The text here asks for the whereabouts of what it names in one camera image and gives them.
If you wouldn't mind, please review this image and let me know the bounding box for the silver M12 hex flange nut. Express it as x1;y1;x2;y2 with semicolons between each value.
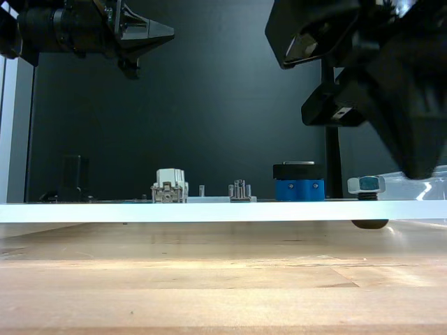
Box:
347;176;386;195

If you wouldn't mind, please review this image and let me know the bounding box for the black cap block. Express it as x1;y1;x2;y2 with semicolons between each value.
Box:
272;163;327;182

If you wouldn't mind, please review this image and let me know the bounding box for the clear plastic tub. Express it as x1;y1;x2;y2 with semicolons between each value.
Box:
383;167;447;202

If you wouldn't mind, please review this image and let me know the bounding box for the blue block with screws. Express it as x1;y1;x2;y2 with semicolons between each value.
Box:
275;179;327;202

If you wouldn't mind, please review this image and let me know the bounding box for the metal socket connector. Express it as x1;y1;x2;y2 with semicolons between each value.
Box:
228;179;258;204

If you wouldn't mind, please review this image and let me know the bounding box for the black round foot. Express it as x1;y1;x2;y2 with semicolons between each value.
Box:
351;219;390;230

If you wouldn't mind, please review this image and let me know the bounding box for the white connector housing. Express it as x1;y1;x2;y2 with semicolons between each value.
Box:
150;168;189;204

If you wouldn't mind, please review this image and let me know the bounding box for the white bar with pins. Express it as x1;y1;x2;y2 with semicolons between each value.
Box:
188;184;234;204

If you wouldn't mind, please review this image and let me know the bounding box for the white board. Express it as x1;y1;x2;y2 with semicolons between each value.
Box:
0;198;447;224

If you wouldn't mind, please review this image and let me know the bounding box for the black aluminium frame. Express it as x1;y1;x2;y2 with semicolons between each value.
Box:
319;57;345;200

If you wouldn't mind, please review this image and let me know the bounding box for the black block post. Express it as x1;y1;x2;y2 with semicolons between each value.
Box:
61;154;90;202

